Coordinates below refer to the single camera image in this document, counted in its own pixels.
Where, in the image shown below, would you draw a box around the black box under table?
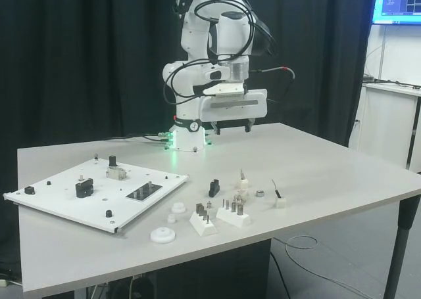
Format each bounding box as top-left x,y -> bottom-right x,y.
86,238 -> 272,299

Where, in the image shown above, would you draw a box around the white holder with square pegs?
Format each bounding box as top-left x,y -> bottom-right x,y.
189,202 -> 218,237

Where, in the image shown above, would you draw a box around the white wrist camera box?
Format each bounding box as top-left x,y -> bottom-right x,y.
200,67 -> 232,83

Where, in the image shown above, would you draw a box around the Ethernet plug in white holder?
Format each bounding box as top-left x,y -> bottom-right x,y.
237,168 -> 250,191

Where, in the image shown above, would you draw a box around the white task board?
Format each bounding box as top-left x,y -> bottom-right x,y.
2,153 -> 190,235

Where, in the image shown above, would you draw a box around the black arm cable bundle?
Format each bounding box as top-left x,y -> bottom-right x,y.
163,0 -> 276,106

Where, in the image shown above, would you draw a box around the black D-SUB plug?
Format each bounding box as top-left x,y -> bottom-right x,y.
207,178 -> 221,198

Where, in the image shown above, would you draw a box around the white cabinet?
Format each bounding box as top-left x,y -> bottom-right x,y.
348,81 -> 421,174

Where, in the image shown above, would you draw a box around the grey floor cable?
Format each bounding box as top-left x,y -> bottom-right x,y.
283,235 -> 330,282

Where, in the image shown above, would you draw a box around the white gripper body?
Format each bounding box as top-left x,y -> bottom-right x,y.
199,88 -> 268,123

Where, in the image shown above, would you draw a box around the blue screen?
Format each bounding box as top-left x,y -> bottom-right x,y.
372,0 -> 421,26

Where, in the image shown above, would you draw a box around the dark grey table leg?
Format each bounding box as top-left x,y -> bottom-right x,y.
384,196 -> 414,299

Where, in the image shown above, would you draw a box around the white holder with round pegs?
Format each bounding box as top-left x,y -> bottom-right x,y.
215,198 -> 252,228

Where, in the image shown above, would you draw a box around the black curtain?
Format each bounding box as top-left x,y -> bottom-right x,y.
0,0 -> 374,195

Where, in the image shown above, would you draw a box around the white large gear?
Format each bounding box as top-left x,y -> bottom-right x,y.
150,227 -> 176,245

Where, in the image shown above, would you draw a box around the black base cables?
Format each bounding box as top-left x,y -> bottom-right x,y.
111,132 -> 172,145

